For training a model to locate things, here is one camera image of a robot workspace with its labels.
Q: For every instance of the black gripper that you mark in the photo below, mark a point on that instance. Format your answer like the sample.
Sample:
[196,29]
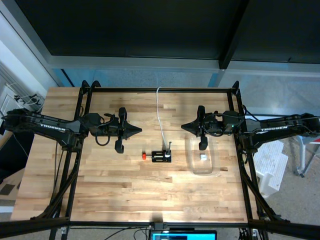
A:
[121,130]
[202,127]

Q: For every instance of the white power receptacle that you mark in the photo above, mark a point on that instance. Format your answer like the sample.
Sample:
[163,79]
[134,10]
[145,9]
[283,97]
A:
[168,155]

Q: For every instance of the black vise with red knob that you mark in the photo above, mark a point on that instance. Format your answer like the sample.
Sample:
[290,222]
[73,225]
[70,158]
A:
[157,157]

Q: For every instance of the clear plastic tub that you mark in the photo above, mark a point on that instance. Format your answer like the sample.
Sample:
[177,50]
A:
[197,167]

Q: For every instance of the white stepped foam block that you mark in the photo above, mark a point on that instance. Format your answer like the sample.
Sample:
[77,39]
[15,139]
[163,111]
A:
[270,165]

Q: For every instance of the laptop screen blue edge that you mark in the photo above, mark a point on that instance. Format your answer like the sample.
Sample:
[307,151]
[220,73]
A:
[182,236]

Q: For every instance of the cardboard box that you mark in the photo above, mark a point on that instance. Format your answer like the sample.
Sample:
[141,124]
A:
[15,177]

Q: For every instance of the black metal frame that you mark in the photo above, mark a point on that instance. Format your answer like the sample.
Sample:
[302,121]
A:
[125,90]

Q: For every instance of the black table-edge camera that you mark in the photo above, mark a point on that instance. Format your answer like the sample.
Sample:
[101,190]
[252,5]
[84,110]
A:
[158,225]

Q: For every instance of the grey metal chair frame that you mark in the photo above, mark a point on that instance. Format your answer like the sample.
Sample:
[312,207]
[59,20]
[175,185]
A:
[301,160]

